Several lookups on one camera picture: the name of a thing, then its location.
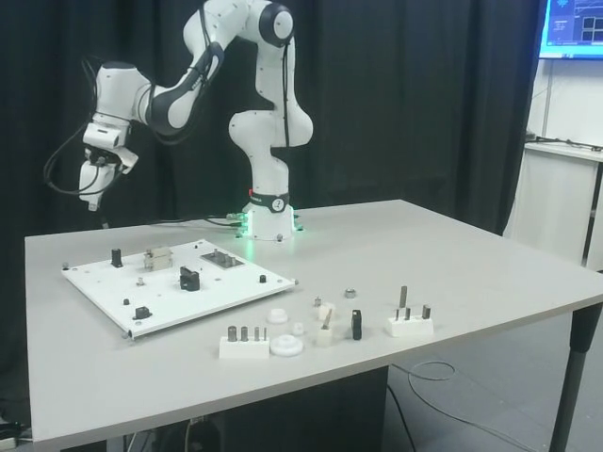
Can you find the metal BNC plug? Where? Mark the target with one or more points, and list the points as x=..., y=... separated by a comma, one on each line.
x=318, y=301

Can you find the black curtain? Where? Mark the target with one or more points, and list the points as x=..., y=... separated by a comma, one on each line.
x=424, y=117

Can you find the tall metal square peg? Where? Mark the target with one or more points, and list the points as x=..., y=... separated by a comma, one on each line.
x=402, y=296

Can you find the white cabinet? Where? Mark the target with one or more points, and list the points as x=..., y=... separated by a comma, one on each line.
x=560, y=202

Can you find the large metal square peg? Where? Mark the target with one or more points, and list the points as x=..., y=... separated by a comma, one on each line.
x=427, y=312

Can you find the white block plug holder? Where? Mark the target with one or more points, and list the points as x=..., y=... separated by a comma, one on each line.
x=324, y=339

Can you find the blue screen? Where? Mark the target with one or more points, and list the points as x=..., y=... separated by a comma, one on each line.
x=575, y=28

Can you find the black table leg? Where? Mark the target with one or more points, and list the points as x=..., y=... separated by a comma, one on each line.
x=572, y=376

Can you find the white round peg holder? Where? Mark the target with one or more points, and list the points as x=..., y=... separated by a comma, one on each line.
x=244, y=350

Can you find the small white camera box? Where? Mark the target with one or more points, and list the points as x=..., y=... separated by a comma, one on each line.
x=106, y=135

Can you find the metal bolt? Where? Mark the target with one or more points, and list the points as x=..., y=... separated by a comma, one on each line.
x=349, y=293

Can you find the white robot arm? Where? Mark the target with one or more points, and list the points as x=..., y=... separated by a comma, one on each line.
x=264, y=141

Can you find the white small gear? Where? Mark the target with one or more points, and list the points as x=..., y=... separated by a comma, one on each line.
x=298, y=328

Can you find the white square peg holder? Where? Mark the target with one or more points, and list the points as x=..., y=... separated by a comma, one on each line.
x=409, y=328

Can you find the black D-SUB plug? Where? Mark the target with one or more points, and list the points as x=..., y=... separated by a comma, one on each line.
x=356, y=325

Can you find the flat white mounting plate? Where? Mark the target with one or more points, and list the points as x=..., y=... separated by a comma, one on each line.
x=128, y=160

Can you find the large metal round peg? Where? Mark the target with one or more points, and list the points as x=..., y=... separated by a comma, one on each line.
x=232, y=332

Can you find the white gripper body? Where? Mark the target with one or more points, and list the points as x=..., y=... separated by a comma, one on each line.
x=87, y=183

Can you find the white task board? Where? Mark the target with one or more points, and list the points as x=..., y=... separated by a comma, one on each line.
x=155, y=301

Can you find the black equipment box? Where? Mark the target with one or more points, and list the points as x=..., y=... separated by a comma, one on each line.
x=306, y=414

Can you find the white medium gear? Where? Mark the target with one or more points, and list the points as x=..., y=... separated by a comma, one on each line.
x=278, y=316

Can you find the medium metal round peg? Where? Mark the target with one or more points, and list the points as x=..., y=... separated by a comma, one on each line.
x=244, y=333

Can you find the white large gear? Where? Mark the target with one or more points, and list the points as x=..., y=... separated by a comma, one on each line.
x=287, y=347

